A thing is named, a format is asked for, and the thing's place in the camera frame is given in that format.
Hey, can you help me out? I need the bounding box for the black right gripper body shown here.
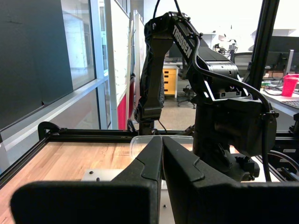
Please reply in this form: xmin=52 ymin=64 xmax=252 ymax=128
xmin=193 ymin=97 xmax=280 ymax=183

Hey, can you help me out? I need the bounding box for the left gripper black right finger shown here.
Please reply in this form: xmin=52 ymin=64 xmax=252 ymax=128
xmin=163 ymin=136 xmax=299 ymax=224

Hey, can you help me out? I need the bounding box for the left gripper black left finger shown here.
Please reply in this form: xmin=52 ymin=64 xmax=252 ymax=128
xmin=10 ymin=136 xmax=163 ymax=224

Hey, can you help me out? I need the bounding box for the white plastic board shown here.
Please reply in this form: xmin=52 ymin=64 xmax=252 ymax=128
xmin=80 ymin=168 xmax=176 ymax=224

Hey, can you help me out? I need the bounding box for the black office chair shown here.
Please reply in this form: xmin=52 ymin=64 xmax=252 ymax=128
xmin=176 ymin=64 xmax=197 ymax=110

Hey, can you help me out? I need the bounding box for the grey keyboard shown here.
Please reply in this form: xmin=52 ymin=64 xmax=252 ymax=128
xmin=279 ymin=100 xmax=299 ymax=110

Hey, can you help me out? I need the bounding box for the grey office chair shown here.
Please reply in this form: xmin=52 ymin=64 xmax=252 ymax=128
xmin=233 ymin=51 xmax=254 ymax=77

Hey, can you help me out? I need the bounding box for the red plastic cup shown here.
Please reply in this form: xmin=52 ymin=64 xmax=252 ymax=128
xmin=281 ymin=74 xmax=299 ymax=98

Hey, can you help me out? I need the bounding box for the clear plastic tub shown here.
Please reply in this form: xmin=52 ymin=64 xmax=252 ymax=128
xmin=129 ymin=135 xmax=194 ymax=159

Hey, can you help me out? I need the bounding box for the yellow drawer cabinet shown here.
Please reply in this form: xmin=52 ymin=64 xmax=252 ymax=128
xmin=163 ymin=68 xmax=178 ymax=96

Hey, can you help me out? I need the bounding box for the black computer monitor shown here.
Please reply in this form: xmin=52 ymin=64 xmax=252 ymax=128
xmin=263 ymin=36 xmax=299 ymax=70

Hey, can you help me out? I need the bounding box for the white and red partition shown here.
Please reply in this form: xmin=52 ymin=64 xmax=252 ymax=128
xmin=109 ymin=0 xmax=145 ymax=131

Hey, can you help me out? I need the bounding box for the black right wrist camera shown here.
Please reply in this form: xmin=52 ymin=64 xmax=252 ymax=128
xmin=203 ymin=74 xmax=249 ymax=103

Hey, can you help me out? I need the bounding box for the black aluminium frame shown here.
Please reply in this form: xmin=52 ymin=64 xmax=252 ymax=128
xmin=0 ymin=0 xmax=299 ymax=189

